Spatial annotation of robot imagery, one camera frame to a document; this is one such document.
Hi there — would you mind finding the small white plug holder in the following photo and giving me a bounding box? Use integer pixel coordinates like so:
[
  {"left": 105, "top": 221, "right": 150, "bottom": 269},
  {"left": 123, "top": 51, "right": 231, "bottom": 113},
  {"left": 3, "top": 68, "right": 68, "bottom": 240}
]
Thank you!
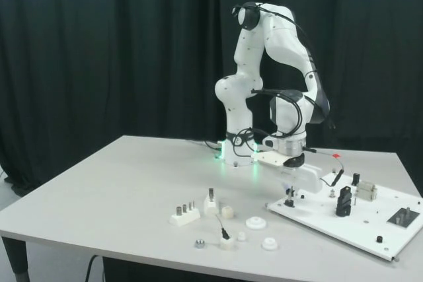
[{"left": 219, "top": 236, "right": 236, "bottom": 251}]

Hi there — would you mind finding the white task board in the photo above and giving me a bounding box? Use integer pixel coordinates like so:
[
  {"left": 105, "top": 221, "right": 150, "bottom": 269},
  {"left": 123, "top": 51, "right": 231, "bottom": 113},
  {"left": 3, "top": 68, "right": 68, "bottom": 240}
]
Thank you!
[{"left": 266, "top": 170, "right": 423, "bottom": 259}]

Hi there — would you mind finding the white large gear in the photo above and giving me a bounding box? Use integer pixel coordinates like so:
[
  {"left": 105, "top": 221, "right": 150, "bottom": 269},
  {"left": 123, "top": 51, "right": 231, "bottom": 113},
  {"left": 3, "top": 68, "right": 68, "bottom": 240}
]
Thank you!
[{"left": 245, "top": 216, "right": 266, "bottom": 230}]

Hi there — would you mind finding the black curtain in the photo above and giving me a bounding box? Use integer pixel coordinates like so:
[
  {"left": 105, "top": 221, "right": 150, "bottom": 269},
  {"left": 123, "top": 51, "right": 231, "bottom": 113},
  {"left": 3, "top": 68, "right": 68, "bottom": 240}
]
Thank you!
[{"left": 0, "top": 0, "right": 423, "bottom": 199}]

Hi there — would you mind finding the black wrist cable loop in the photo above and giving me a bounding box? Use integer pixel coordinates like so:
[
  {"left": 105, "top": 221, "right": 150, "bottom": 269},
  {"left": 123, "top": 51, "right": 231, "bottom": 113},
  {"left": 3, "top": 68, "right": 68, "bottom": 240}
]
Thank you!
[{"left": 231, "top": 87, "right": 305, "bottom": 151}]

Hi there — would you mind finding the black USB plug with cable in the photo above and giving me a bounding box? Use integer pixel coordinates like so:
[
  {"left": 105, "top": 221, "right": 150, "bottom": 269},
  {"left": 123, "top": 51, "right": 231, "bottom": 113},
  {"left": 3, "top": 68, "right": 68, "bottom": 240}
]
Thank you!
[{"left": 213, "top": 213, "right": 231, "bottom": 240}]

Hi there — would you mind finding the long white peg holder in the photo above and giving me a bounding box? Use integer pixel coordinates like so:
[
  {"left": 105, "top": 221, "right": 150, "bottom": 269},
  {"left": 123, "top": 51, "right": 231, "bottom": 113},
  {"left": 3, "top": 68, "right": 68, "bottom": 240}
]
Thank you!
[{"left": 169, "top": 209, "right": 202, "bottom": 229}]

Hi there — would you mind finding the black base cable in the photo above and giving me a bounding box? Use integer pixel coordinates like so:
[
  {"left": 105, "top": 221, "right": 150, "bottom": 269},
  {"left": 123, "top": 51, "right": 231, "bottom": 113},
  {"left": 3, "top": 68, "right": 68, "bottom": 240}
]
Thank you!
[{"left": 186, "top": 138, "right": 223, "bottom": 151}]

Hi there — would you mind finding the white single peg holder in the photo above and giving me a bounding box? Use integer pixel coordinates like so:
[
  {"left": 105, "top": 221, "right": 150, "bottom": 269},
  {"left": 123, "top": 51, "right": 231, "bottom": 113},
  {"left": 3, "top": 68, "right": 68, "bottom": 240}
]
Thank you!
[{"left": 202, "top": 195, "right": 219, "bottom": 215}]

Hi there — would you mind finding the white medium gear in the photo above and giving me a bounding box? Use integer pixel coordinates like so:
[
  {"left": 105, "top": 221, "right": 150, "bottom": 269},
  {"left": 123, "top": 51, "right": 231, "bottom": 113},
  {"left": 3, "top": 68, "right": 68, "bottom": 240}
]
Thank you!
[{"left": 260, "top": 236, "right": 279, "bottom": 251}]

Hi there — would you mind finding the thin black rod red tag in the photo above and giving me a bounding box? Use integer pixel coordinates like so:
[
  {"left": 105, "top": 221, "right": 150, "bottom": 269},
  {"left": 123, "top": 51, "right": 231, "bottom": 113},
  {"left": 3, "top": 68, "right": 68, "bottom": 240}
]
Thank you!
[{"left": 303, "top": 146, "right": 346, "bottom": 188}]

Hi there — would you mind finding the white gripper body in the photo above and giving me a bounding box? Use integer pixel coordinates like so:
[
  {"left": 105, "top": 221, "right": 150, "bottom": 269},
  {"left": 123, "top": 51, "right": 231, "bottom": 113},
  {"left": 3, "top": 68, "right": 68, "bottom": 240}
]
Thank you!
[{"left": 279, "top": 164, "right": 324, "bottom": 195}]

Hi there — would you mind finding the black table leg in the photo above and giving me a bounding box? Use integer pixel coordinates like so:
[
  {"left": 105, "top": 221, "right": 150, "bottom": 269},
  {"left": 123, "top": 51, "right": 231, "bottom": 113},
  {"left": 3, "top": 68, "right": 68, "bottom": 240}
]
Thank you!
[{"left": 0, "top": 234, "right": 28, "bottom": 282}]

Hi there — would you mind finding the black floor cable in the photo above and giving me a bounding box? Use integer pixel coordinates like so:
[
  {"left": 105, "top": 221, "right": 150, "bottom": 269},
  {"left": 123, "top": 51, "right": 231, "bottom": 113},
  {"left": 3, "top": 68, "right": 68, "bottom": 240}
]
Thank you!
[{"left": 86, "top": 254, "right": 104, "bottom": 282}]

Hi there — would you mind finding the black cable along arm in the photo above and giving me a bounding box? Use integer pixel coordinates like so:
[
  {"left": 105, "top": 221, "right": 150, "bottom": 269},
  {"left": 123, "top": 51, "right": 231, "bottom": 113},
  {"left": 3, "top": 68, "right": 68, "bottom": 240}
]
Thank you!
[{"left": 231, "top": 0, "right": 336, "bottom": 131}]

